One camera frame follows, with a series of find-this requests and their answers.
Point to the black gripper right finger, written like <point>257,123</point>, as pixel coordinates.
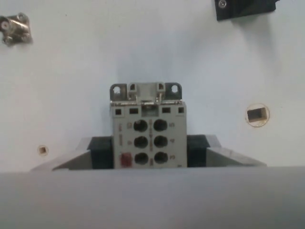
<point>196,155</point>

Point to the white task board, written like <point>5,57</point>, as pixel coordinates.
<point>143,47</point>

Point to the grey waterproof plug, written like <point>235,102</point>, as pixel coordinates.
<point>146,114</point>

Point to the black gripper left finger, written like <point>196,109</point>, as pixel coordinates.
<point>100,155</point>

